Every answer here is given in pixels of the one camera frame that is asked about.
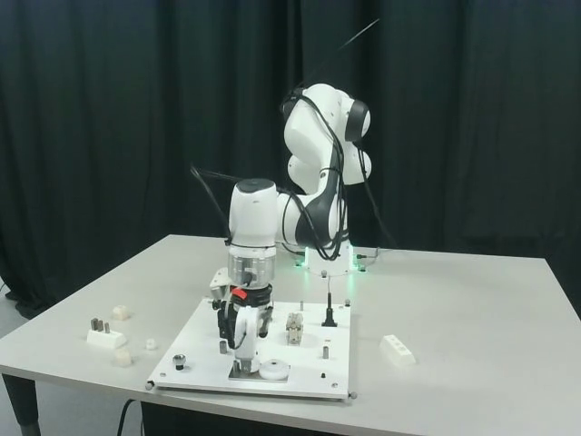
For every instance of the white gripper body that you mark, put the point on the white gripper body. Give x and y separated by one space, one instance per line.
247 333

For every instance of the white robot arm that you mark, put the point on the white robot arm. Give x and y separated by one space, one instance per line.
252 213

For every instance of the white large gear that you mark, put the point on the white large gear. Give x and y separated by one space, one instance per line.
274 369

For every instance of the white small gear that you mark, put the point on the white small gear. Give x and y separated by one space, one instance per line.
151 343

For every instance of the short metal peg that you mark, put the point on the short metal peg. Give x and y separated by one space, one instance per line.
223 349
325 352

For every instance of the metal connector block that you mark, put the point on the metal connector block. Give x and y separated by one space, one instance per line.
294 331

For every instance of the white task board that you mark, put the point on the white task board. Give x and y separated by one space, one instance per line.
195 359

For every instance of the thin rod on black base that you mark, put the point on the thin rod on black base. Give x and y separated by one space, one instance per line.
328 321

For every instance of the cream small holder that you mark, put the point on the cream small holder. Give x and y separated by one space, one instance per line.
123 357
121 313

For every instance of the white peg holder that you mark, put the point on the white peg holder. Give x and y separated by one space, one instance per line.
105 339

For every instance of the white three-hole holder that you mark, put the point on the white three-hole holder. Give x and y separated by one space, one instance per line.
397 350

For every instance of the dark table leg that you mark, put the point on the dark table leg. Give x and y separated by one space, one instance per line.
20 404

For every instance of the black curtain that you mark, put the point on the black curtain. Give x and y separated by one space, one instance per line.
91 113

